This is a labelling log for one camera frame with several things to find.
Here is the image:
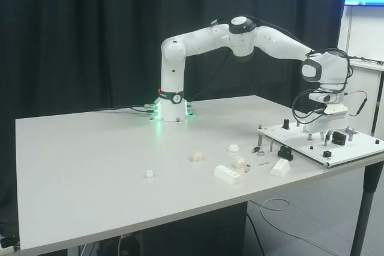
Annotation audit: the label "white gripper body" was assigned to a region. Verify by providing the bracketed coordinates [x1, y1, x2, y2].
[302, 111, 350, 135]

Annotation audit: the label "white task board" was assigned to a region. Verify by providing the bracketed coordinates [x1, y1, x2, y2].
[257, 121, 384, 168]

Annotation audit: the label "black D-SUB plug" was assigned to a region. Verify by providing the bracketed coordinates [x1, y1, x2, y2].
[277, 144, 294, 160]

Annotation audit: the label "white wedge holder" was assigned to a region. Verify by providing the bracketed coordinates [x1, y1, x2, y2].
[269, 159, 292, 177]

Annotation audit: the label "white cabinet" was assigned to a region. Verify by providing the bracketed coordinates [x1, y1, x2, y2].
[344, 57, 384, 137]

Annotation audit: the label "black table leg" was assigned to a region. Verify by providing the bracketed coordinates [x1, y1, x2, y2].
[350, 162, 384, 256]

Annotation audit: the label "white long holder with holes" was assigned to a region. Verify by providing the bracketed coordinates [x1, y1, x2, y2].
[212, 164, 244, 185]

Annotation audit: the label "black box under table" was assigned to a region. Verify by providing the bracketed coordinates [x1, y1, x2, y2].
[131, 201, 250, 256]

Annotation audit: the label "black curtains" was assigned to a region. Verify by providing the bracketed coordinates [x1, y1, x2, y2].
[0, 0, 352, 239]

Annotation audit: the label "white power strip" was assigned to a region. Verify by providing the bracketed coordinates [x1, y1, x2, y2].
[0, 236, 16, 254]

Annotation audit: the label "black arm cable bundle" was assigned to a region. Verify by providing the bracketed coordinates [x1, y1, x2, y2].
[209, 16, 354, 125]

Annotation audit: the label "grey floor cable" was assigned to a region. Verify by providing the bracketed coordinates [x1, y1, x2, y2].
[259, 198, 354, 256]

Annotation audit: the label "black floor cable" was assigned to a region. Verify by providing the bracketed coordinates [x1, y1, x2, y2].
[246, 213, 272, 256]

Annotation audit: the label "black base cables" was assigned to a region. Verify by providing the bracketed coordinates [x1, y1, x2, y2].
[100, 104, 159, 116]

